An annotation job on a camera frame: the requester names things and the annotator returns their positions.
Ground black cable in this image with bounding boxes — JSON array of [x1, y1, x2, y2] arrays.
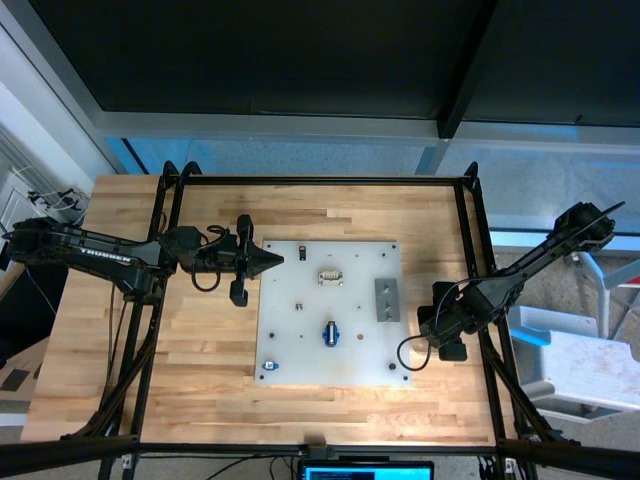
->
[[191, 224, 227, 293], [396, 287, 451, 372]]

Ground cardboard box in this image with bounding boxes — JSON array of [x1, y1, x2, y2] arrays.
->
[[0, 335, 51, 416]]

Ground grey chair frame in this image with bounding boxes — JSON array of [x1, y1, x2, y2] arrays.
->
[[564, 244, 640, 341]]

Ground small table camera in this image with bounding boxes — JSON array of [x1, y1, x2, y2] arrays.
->
[[305, 432, 329, 459]]

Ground white step stool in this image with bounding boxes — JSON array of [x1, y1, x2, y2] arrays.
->
[[509, 304, 640, 425]]

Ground laptop screen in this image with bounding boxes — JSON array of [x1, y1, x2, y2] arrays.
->
[[298, 459, 435, 480]]

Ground white cable bundle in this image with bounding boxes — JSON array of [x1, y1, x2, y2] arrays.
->
[[27, 187, 84, 212]]

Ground clear plastic tub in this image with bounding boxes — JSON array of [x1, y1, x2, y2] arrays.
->
[[408, 332, 444, 358]]

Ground grey metal peg block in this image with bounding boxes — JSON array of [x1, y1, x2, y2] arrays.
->
[[374, 277, 402, 323]]

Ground blue round mount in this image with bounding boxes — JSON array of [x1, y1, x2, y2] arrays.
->
[[320, 320, 343, 349]]

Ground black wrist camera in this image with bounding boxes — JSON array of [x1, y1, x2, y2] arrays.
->
[[438, 341, 469, 362]]

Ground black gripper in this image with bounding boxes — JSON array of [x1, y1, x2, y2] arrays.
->
[[214, 214, 285, 307], [417, 299, 471, 351]]

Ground white taskboard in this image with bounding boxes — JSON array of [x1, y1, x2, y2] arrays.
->
[[255, 239, 414, 387]]

